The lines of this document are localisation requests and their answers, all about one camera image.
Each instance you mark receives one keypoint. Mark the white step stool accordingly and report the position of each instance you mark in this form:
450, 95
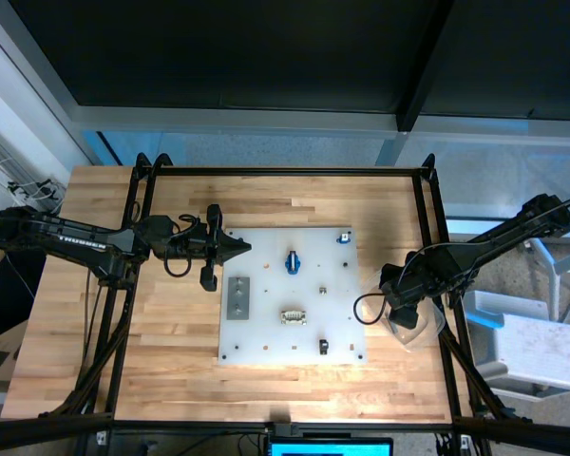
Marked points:
541, 347

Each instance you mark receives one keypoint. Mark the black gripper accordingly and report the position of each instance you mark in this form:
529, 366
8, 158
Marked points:
404, 285
214, 247

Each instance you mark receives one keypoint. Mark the large blue connector socket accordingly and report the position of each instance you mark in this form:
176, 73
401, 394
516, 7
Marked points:
287, 266

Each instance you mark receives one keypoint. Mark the black metal frame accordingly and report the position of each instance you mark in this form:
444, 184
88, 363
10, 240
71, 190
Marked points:
430, 214

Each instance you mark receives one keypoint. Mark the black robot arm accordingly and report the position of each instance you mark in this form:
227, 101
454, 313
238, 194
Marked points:
503, 233
76, 240

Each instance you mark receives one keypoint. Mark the clear plastic tub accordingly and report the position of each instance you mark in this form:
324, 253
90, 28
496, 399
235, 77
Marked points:
427, 335

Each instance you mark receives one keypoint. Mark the white taskboard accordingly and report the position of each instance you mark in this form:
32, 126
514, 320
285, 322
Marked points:
266, 342

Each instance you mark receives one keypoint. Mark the blue lit screen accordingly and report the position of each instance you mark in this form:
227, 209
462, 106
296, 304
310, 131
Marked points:
328, 449

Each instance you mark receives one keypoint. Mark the small blue white connector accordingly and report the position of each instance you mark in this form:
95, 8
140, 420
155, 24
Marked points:
339, 241

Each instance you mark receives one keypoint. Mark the grey metal bar plate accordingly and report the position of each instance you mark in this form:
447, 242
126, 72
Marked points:
231, 297

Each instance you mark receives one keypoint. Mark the beige connector housing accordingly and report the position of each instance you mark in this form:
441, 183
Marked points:
294, 317

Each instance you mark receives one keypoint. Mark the black table camera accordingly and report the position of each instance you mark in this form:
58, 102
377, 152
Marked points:
283, 430

